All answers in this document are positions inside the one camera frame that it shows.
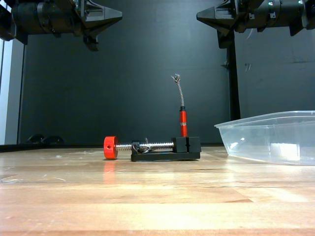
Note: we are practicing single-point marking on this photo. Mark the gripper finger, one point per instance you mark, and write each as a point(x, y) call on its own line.
point(216, 13)
point(96, 25)
point(110, 13)
point(225, 25)

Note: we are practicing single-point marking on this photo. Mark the clear plastic tub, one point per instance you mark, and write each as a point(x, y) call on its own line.
point(246, 137)

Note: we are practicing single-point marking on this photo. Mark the black clamp with red knob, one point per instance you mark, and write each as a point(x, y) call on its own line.
point(187, 147)

